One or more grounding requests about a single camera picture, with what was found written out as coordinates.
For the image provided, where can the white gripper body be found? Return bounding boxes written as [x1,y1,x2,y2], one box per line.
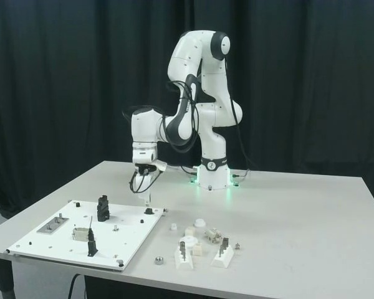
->
[135,173,154,200]

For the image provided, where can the white large gear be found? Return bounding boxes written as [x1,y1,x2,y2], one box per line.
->
[179,236,198,249]

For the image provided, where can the white round peg holder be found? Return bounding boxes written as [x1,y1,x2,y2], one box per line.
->
[173,247,197,270]

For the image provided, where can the grey waterproof plug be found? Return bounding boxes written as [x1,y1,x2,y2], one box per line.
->
[203,227,224,245]

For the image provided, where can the white task board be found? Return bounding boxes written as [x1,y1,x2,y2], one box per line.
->
[5,199,168,273]

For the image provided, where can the black box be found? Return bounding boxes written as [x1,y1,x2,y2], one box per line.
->
[83,273,213,299]

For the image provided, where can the white square peg holder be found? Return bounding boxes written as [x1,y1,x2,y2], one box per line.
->
[209,248,236,267]

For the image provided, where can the black curtains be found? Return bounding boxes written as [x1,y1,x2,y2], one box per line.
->
[0,0,374,208]

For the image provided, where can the dark table leg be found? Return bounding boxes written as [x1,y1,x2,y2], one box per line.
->
[0,254,16,299]

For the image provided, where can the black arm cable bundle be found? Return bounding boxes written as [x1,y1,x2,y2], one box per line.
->
[160,73,206,149]

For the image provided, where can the black base cable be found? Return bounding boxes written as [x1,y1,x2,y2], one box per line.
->
[224,55,254,183]

